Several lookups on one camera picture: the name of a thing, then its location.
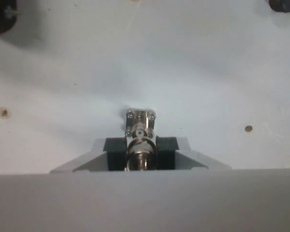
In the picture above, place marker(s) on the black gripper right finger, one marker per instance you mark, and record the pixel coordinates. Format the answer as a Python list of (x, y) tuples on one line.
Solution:
[(168, 154)]

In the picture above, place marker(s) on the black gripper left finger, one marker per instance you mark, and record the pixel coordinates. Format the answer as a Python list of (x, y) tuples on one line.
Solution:
[(114, 154)]

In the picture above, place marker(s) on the metal BNC plug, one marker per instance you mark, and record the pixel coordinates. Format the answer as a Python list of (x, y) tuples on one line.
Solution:
[(141, 154)]

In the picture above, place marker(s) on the white task board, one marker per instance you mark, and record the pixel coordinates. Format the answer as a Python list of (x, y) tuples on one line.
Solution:
[(159, 60)]

